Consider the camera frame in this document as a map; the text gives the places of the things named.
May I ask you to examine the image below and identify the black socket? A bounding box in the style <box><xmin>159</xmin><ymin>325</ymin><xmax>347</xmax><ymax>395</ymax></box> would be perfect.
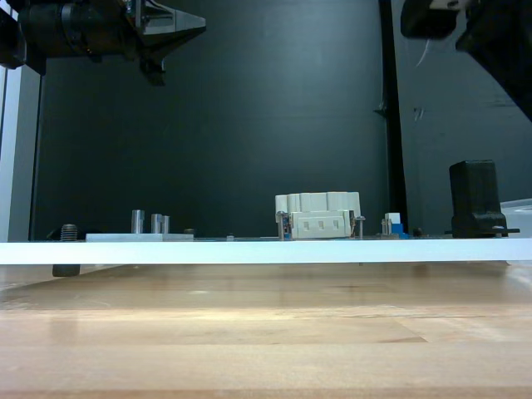
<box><xmin>444</xmin><ymin>159</ymin><xmax>522</xmax><ymax>239</ymax></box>

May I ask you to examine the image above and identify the small white blue clamp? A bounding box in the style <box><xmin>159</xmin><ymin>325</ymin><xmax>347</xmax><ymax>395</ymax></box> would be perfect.
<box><xmin>381</xmin><ymin>211</ymin><xmax>405</xmax><ymax>239</ymax></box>

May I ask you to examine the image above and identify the grey metal plate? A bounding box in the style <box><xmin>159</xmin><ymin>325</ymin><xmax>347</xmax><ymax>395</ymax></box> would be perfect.
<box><xmin>86</xmin><ymin>232</ymin><xmax>195</xmax><ymax>243</ymax></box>

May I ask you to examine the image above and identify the black threaded bolt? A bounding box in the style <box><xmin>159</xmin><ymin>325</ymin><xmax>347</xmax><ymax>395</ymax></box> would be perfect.
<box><xmin>52</xmin><ymin>224</ymin><xmax>81</xmax><ymax>278</ymax></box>

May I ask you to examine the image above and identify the beige connector housing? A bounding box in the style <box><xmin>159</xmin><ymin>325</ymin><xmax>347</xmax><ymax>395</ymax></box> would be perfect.
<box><xmin>274</xmin><ymin>190</ymin><xmax>367</xmax><ymax>241</ymax></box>

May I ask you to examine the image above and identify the white task board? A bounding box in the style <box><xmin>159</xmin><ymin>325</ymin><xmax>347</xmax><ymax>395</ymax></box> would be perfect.
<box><xmin>0</xmin><ymin>232</ymin><xmax>532</xmax><ymax>267</ymax></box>

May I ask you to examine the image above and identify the grey aluminium window frame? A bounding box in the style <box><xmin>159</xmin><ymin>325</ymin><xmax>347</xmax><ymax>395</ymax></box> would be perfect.
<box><xmin>0</xmin><ymin>64</ymin><xmax>42</xmax><ymax>243</ymax></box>

